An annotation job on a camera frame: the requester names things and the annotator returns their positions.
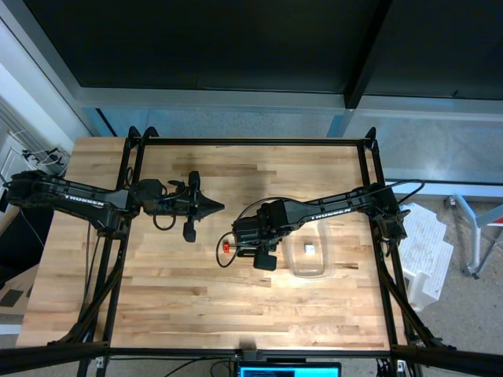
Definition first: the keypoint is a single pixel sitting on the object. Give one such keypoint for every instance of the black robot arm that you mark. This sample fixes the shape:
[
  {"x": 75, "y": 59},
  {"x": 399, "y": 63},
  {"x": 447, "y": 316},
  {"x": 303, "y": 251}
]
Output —
[
  {"x": 90, "y": 200},
  {"x": 334, "y": 206}
]

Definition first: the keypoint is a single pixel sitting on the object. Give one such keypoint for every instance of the red panel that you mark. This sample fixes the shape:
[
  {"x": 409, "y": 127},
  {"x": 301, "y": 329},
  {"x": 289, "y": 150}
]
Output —
[{"x": 496, "y": 223}]

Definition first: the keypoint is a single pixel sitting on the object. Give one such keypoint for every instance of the small white block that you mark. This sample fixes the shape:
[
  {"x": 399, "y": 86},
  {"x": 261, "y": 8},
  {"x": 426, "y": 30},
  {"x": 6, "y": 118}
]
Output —
[{"x": 309, "y": 249}]

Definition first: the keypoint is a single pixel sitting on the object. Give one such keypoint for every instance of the black wall post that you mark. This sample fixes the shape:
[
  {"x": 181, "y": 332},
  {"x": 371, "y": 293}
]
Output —
[{"x": 365, "y": 59}]

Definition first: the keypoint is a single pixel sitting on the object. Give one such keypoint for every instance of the black vise with orange knob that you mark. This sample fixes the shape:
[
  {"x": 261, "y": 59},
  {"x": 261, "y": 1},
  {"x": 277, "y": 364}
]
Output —
[{"x": 226, "y": 247}]

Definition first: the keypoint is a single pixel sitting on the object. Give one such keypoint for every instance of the black aluminium table frame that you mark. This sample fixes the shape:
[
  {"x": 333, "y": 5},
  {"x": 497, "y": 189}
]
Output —
[{"x": 251, "y": 141}]

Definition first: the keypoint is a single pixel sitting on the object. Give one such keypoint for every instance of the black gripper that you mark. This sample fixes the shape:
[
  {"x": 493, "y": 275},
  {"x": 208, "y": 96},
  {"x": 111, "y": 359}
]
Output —
[
  {"x": 193, "y": 204},
  {"x": 265, "y": 262}
]

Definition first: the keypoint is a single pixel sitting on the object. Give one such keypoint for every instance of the grey metal table leg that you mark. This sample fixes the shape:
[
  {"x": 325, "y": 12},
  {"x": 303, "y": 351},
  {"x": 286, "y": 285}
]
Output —
[{"x": 475, "y": 251}]

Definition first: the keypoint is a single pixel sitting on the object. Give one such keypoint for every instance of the small black table-level camera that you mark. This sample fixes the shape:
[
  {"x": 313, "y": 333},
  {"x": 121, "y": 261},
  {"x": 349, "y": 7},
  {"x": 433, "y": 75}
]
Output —
[{"x": 248, "y": 353}]

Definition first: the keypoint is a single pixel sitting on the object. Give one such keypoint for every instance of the brown cardboard box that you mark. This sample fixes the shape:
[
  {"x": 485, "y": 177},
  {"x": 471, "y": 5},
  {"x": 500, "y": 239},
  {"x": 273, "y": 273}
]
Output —
[{"x": 19, "y": 282}]

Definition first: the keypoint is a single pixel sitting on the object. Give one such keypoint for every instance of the clear plastic tub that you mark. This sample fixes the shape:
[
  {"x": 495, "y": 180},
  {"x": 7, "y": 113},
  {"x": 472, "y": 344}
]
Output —
[{"x": 310, "y": 271}]

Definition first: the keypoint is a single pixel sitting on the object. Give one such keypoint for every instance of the laptop screen with blue edge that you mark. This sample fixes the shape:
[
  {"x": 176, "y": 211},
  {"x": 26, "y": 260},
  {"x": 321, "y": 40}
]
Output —
[{"x": 287, "y": 371}]

